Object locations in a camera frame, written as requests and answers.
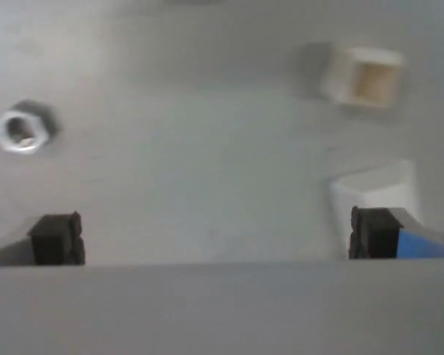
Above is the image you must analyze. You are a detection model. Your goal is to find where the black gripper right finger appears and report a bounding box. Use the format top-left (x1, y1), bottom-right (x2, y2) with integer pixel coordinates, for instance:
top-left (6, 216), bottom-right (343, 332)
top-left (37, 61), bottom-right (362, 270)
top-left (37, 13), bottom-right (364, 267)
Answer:
top-left (349, 205), bottom-right (444, 260)

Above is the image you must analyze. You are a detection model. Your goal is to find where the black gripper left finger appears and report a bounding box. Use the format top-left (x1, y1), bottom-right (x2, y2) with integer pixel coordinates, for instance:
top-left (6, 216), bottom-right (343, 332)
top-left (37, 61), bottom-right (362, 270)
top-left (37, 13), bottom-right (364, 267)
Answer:
top-left (0, 211), bottom-right (87, 268)

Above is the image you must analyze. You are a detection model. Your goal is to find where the white square-hole holder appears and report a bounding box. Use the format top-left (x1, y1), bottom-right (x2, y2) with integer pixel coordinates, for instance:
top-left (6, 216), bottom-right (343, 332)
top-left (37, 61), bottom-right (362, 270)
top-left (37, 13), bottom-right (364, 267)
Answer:
top-left (328, 158), bottom-right (423, 260)
top-left (302, 41), bottom-right (407, 109)

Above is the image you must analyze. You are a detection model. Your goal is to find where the metal hex nut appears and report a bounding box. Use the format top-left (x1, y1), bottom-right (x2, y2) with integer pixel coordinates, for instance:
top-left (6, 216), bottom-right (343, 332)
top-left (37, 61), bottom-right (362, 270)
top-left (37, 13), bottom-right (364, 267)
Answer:
top-left (0, 98), bottom-right (57, 155)

